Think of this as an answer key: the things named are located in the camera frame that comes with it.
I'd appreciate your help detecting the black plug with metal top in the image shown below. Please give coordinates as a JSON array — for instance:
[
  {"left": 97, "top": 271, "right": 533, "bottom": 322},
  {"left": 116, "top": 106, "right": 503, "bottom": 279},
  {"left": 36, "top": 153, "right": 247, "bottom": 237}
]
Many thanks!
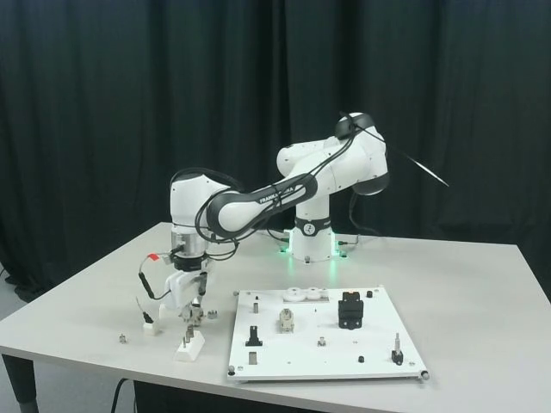
[{"left": 245, "top": 324, "right": 264, "bottom": 348}]

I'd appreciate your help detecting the white task board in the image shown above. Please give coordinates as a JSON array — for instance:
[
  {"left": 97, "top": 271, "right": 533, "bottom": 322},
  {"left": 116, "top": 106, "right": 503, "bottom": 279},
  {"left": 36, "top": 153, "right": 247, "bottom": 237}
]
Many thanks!
[{"left": 226, "top": 287, "right": 430, "bottom": 383}]

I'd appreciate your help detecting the black D-SUB plug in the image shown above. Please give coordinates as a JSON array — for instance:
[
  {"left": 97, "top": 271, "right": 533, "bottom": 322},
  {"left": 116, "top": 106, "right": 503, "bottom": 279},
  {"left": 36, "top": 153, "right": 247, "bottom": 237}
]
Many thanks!
[{"left": 337, "top": 291, "right": 366, "bottom": 332}]

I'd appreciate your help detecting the dark table leg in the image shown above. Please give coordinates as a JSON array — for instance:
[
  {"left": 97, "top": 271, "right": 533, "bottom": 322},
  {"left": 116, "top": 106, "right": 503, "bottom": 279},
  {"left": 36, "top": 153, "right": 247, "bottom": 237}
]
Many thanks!
[{"left": 1, "top": 354, "right": 36, "bottom": 413}]

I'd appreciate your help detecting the black plug with thin cable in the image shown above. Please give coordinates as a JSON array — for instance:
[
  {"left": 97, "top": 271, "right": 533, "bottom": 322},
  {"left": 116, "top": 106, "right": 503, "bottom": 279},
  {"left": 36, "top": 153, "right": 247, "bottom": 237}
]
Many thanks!
[{"left": 134, "top": 295, "right": 156, "bottom": 325}]

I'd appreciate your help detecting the black cable under table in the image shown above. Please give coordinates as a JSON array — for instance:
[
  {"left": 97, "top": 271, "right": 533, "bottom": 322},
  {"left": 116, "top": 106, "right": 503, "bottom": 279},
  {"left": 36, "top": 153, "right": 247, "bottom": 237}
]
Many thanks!
[{"left": 112, "top": 377, "right": 139, "bottom": 413}]

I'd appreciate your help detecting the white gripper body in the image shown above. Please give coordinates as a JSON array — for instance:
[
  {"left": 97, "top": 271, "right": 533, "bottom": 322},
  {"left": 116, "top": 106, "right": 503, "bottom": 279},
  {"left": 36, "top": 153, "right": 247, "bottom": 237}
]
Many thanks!
[{"left": 164, "top": 271, "right": 209, "bottom": 311}]

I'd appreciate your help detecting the thin black rod on wire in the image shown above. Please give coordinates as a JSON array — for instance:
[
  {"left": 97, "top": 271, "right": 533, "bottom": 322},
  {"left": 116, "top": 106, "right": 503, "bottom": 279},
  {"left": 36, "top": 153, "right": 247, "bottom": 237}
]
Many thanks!
[{"left": 137, "top": 253, "right": 173, "bottom": 300}]

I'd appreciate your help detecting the black curtain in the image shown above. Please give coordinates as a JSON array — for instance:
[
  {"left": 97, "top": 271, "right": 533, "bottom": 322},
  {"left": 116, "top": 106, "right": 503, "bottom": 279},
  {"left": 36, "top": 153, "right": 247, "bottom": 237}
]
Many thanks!
[{"left": 0, "top": 0, "right": 551, "bottom": 288}]

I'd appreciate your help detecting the black base cable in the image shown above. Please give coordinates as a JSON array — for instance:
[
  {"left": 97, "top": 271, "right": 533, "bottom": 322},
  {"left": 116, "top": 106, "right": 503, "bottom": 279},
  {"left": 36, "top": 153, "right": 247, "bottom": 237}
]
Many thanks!
[{"left": 348, "top": 191, "right": 382, "bottom": 237}]

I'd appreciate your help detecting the white peg holder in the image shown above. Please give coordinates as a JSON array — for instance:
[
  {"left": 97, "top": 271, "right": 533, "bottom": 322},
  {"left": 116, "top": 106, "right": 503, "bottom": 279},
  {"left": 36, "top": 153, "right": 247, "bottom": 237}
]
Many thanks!
[{"left": 173, "top": 334, "right": 204, "bottom": 363}]

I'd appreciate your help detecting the metal waterproof plug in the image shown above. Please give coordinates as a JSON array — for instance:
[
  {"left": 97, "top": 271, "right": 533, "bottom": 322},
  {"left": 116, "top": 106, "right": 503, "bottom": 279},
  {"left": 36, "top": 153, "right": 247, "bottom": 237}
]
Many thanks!
[{"left": 179, "top": 302, "right": 205, "bottom": 328}]

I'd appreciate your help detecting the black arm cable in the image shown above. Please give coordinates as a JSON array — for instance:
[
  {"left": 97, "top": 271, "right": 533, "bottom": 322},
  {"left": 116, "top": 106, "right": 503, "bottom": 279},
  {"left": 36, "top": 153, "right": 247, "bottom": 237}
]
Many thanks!
[{"left": 194, "top": 112, "right": 382, "bottom": 253}]

